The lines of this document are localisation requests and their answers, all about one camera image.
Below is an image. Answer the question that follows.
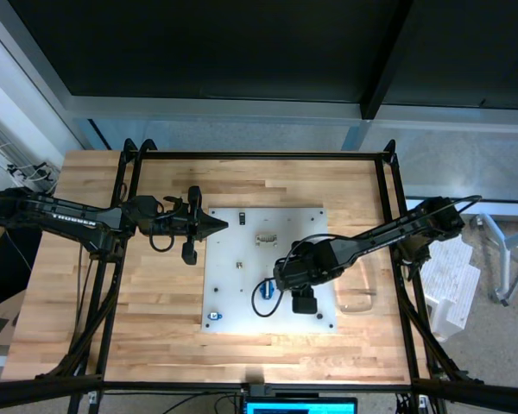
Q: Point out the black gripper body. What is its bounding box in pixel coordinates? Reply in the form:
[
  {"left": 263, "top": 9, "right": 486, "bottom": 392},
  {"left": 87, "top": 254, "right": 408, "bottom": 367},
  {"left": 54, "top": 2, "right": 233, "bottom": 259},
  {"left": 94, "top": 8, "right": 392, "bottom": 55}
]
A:
[
  {"left": 272, "top": 252, "right": 319, "bottom": 315},
  {"left": 148, "top": 185, "right": 204, "bottom": 265}
]

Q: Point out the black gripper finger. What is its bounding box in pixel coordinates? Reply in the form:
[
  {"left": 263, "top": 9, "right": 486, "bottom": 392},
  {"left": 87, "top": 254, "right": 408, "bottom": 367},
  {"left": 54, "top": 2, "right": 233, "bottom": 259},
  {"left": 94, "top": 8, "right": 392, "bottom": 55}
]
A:
[
  {"left": 199, "top": 209, "right": 229, "bottom": 226},
  {"left": 200, "top": 224, "right": 229, "bottom": 240}
]

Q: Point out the white task board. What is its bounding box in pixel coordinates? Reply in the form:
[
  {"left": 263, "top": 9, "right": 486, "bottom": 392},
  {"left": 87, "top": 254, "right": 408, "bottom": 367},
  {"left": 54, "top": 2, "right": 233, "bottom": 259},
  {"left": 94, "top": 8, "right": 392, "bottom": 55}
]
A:
[{"left": 200, "top": 206, "right": 340, "bottom": 336}]

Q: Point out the blue round holder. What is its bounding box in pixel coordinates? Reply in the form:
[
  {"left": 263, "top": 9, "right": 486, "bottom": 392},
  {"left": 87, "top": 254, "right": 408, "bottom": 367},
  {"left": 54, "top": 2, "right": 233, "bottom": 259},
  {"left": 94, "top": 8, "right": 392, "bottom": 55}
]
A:
[{"left": 258, "top": 278, "right": 279, "bottom": 302}]

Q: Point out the laptop screen with blue edge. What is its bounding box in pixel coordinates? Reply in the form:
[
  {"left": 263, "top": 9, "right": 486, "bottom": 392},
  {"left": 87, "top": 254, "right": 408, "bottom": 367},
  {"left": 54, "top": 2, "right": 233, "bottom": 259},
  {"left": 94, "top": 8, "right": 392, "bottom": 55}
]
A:
[{"left": 241, "top": 396, "right": 358, "bottom": 414}]

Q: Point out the white stepped block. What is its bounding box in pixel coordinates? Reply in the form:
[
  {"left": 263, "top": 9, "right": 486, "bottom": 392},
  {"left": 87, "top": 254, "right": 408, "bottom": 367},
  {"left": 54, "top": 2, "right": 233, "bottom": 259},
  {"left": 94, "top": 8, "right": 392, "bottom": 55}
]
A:
[{"left": 416, "top": 235, "right": 481, "bottom": 344}]

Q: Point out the power strip with plugs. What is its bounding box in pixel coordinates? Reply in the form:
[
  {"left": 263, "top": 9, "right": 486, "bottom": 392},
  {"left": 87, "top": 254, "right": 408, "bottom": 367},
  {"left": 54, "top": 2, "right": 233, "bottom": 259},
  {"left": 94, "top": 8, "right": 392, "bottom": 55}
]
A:
[{"left": 3, "top": 160, "right": 60, "bottom": 191}]

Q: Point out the cardboard box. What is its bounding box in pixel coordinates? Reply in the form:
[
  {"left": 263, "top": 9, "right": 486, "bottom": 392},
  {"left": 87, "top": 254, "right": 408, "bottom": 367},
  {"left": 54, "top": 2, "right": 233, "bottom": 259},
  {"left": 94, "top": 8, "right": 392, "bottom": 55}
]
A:
[{"left": 0, "top": 287, "right": 29, "bottom": 346}]

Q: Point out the grey metal tube stand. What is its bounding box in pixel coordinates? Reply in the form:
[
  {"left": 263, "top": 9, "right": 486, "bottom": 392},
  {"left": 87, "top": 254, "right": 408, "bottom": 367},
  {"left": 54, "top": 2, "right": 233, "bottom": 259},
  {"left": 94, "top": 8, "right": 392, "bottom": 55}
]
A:
[{"left": 472, "top": 210, "right": 518, "bottom": 307}]

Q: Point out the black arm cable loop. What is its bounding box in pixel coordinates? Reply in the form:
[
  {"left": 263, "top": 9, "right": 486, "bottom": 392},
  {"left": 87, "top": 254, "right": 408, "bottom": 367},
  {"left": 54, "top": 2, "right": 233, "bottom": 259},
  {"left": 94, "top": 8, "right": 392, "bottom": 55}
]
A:
[
  {"left": 148, "top": 230, "right": 177, "bottom": 253},
  {"left": 251, "top": 277, "right": 287, "bottom": 319}
]

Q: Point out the long black arm cable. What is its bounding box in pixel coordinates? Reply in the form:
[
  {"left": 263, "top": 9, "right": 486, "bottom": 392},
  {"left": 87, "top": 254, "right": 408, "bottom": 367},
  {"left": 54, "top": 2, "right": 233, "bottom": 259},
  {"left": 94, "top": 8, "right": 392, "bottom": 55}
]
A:
[{"left": 283, "top": 194, "right": 483, "bottom": 264}]

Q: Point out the black table-level camera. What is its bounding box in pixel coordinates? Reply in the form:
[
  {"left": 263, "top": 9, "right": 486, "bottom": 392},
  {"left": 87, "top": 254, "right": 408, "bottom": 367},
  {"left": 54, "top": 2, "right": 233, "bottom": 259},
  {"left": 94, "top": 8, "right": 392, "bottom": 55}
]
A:
[{"left": 245, "top": 380, "right": 272, "bottom": 398}]

